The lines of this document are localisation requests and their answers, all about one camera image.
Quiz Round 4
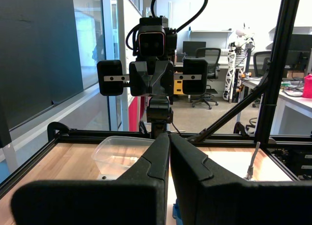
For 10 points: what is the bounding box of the clear plastic tub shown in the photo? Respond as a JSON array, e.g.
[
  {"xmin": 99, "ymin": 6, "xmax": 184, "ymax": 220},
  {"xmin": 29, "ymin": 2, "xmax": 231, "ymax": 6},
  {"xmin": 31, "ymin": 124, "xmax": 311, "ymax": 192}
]
[{"xmin": 91, "ymin": 136, "xmax": 157, "ymax": 181}]

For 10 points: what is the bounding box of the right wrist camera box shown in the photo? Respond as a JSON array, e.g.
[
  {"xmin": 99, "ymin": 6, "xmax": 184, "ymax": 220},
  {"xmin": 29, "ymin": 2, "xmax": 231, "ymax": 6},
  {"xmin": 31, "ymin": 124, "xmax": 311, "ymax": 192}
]
[{"xmin": 137, "ymin": 17, "xmax": 169, "ymax": 58}]

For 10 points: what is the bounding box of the blue and black D-sub socket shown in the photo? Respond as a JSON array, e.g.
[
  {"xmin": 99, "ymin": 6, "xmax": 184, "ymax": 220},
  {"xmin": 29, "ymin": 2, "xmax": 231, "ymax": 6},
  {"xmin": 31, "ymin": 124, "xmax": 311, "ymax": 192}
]
[{"xmin": 172, "ymin": 202, "xmax": 181, "ymax": 221}]

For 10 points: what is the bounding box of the yellow and black box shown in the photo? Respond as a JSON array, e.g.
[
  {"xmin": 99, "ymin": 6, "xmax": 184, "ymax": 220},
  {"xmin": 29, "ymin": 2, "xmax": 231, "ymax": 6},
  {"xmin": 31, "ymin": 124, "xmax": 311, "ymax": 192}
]
[{"xmin": 173, "ymin": 80, "xmax": 184, "ymax": 95}]

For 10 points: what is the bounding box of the black office chair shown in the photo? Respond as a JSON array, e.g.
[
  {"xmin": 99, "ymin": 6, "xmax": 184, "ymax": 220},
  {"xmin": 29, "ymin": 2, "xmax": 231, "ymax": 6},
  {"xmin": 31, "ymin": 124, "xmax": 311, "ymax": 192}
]
[
  {"xmin": 252, "ymin": 51, "xmax": 273, "ymax": 108},
  {"xmin": 191, "ymin": 47, "xmax": 222, "ymax": 110}
]

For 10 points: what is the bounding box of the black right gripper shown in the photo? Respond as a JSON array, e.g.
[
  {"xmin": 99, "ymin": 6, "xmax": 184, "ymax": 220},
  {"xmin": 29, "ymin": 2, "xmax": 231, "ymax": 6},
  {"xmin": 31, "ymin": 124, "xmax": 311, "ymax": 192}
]
[{"xmin": 97, "ymin": 56, "xmax": 208, "ymax": 97}]

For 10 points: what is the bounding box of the pink container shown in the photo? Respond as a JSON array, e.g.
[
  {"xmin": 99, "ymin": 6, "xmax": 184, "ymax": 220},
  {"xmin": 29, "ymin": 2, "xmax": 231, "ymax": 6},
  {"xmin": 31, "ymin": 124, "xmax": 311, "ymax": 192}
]
[{"xmin": 302, "ymin": 73, "xmax": 312, "ymax": 99}]

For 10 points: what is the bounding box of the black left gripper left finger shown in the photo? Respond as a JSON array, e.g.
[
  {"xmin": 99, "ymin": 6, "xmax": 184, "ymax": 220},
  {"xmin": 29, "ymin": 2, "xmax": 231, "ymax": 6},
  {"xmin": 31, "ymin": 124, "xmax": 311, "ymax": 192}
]
[{"xmin": 10, "ymin": 133, "xmax": 171, "ymax": 225}]

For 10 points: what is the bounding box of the RJ45 connector with grey cable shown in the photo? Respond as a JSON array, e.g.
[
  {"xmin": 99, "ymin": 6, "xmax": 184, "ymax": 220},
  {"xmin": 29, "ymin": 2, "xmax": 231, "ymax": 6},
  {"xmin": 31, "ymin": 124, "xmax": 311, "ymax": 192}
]
[{"xmin": 243, "ymin": 141, "xmax": 262, "ymax": 181}]

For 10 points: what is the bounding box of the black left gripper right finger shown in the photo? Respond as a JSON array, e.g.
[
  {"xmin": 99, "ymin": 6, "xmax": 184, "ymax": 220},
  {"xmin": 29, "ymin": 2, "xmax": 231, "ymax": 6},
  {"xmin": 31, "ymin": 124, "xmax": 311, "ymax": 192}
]
[{"xmin": 170, "ymin": 133, "xmax": 312, "ymax": 225}]

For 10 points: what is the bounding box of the white lattice robot figure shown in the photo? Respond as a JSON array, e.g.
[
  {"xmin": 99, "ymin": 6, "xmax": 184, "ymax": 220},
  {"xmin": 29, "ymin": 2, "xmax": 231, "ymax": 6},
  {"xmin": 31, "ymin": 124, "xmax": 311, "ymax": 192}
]
[{"xmin": 222, "ymin": 22, "xmax": 256, "ymax": 104}]

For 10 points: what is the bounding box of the grey wall shelf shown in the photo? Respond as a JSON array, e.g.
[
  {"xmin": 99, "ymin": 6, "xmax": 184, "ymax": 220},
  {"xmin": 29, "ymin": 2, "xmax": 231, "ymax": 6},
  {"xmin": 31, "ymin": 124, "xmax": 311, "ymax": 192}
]
[{"xmin": 189, "ymin": 29, "xmax": 234, "ymax": 50}]

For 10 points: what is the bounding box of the white office desk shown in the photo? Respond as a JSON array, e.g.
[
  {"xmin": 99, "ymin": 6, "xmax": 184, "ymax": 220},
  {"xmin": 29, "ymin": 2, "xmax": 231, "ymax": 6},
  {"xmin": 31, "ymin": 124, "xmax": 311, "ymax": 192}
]
[{"xmin": 240, "ymin": 76, "xmax": 312, "ymax": 136}]

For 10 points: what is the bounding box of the black aluminium frame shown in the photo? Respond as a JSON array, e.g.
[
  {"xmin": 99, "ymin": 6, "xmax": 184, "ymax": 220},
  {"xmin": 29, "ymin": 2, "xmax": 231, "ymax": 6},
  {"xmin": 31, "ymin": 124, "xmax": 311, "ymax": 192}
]
[{"xmin": 47, "ymin": 0, "xmax": 312, "ymax": 182}]

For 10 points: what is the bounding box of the black computer monitor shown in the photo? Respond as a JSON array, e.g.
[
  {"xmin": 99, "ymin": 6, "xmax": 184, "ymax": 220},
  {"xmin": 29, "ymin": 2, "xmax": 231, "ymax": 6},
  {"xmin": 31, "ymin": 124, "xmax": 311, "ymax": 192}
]
[
  {"xmin": 182, "ymin": 41, "xmax": 207, "ymax": 57},
  {"xmin": 287, "ymin": 34, "xmax": 312, "ymax": 72}
]

